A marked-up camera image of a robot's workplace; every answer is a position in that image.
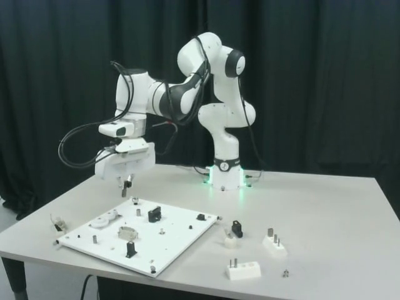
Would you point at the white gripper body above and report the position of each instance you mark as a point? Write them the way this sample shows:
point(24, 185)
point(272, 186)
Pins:
point(103, 168)

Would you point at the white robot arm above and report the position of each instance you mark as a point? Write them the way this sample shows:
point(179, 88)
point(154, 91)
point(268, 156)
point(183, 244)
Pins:
point(225, 137)

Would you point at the thick metal round peg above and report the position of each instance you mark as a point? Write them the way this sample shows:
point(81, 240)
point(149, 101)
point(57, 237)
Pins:
point(236, 262)

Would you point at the white round peg holder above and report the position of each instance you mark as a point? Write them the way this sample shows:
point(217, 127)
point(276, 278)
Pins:
point(243, 272)

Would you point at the wide metal square peg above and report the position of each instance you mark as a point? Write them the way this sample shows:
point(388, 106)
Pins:
point(270, 233)

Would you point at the slim metal square peg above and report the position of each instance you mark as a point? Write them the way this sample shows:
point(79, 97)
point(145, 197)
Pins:
point(275, 240)

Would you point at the white square peg holder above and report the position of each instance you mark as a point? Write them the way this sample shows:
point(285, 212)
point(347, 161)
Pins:
point(275, 251)

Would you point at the white small gear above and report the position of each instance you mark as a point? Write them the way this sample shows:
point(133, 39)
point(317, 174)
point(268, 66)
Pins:
point(115, 211)

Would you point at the white medium gear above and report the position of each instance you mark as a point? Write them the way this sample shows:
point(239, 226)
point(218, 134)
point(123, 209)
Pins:
point(111, 216)

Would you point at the white box with dark window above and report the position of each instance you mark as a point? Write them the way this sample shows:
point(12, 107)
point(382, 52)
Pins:
point(112, 129)

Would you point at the white large gear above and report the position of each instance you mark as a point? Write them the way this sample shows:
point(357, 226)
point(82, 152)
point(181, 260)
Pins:
point(100, 222)

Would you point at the beige waterproof plug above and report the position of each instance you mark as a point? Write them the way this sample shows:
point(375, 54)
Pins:
point(62, 224)

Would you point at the white task board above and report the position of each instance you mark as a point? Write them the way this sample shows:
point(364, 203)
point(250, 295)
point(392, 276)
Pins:
point(175, 237)

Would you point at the small white plug holder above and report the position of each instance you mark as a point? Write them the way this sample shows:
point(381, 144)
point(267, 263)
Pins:
point(59, 232)
point(230, 243)

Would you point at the black curtains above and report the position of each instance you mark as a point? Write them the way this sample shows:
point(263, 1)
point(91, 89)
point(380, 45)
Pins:
point(62, 78)

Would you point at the black cabinet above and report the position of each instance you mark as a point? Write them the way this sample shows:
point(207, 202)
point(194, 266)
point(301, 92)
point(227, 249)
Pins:
point(140, 290)

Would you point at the clear Ethernet plug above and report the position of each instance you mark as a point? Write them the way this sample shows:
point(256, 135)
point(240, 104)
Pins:
point(227, 233)

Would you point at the black D-SUB plug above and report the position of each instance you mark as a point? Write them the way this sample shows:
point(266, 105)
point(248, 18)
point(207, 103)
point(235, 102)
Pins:
point(237, 228)

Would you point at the dark table leg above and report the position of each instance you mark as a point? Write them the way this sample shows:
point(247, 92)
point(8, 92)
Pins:
point(14, 281)

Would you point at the metal BNC plug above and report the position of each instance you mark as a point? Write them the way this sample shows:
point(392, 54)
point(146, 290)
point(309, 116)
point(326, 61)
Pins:
point(285, 273)

